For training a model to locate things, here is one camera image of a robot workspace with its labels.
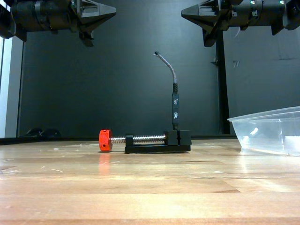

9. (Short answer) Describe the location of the clear plastic tub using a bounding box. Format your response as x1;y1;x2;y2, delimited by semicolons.
226;105;300;157

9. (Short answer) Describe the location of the USB-C connector with braided cable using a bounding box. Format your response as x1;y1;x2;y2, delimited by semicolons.
153;50;180;109

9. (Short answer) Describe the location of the black clamp with orange knob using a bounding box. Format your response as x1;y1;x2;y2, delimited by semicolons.
98;129;192;155

